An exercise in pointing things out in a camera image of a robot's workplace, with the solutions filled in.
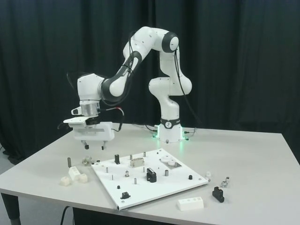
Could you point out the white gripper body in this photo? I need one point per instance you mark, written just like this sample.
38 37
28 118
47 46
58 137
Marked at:
93 132

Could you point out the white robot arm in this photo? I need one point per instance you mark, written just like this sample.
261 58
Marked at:
164 58

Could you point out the long white peg holder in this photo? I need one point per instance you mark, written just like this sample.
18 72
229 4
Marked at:
74 173

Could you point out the thick metal round peg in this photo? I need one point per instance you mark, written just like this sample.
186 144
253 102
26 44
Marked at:
166 172

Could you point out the black round plug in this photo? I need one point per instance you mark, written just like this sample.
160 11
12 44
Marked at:
190 177

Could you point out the clear Ethernet plug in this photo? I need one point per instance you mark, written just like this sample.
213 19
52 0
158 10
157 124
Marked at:
86 160

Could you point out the small black USB plug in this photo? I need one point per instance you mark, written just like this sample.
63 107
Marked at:
96 162

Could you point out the black rectangular plug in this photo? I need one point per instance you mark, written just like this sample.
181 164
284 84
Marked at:
117 159

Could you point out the small white cube holder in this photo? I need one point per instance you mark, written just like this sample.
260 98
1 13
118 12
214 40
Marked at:
65 182
82 178

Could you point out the metal BNC plug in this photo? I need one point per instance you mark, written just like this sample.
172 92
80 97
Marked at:
127 173

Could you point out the black D-SUB plug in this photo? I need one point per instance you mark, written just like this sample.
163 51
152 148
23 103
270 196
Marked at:
218 194
151 175

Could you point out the white task board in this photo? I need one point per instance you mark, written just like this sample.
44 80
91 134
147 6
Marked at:
145 187

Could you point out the white large gear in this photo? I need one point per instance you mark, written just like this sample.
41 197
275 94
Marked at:
165 159

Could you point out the white medium gear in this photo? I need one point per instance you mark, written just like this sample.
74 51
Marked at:
170 162

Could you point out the dark table leg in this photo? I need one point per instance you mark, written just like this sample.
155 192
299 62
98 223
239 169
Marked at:
9 208

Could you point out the wide white holder with holes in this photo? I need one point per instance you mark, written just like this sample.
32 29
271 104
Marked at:
190 203

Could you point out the white small gear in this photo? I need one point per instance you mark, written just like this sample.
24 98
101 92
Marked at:
207 174

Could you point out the black curtain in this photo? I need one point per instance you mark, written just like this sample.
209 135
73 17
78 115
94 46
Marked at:
234 58

